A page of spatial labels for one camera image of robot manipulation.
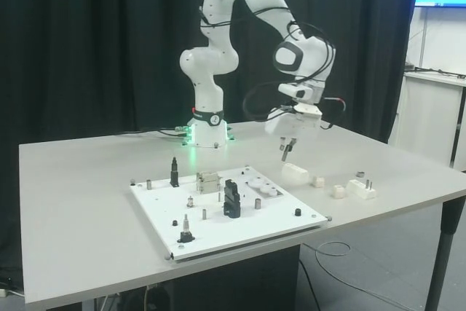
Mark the white wedge peg holder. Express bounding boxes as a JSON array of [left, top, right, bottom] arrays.
[[345, 178, 378, 201]]

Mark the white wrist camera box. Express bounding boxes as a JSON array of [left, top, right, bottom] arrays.
[[278, 83, 316, 100]]

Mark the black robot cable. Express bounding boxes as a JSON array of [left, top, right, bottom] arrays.
[[242, 19, 338, 122]]

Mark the black controller cabinet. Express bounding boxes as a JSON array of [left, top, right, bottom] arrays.
[[96, 243, 304, 311]]

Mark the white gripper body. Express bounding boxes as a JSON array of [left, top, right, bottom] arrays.
[[264, 109, 322, 138]]

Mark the black USB plug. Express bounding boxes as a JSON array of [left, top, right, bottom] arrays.
[[169, 157, 180, 188]]

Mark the thin grey floor cable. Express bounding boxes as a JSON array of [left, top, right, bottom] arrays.
[[315, 240, 367, 311]]

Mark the black D-SUB plug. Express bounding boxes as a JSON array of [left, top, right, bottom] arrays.
[[221, 178, 242, 219]]

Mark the black table leg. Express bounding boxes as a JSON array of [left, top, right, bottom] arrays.
[[425, 201, 460, 311]]

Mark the black base cable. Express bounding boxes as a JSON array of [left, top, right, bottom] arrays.
[[158, 127, 190, 141]]

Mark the white cabinet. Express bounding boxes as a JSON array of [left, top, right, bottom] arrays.
[[387, 70, 466, 173]]

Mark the silver flange ring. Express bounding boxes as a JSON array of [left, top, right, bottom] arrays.
[[311, 83, 327, 103]]

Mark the white task board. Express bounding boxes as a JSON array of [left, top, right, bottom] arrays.
[[129, 165, 331, 264]]

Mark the metal waterproof plug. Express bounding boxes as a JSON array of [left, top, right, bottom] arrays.
[[176, 213, 195, 245]]

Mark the long white peg holder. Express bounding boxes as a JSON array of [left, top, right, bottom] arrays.
[[280, 162, 309, 185]]

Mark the black curtain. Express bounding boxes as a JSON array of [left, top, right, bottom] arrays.
[[0, 0, 423, 151]]

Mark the flat white mounting plate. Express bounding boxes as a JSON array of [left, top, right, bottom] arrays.
[[293, 102, 323, 116]]

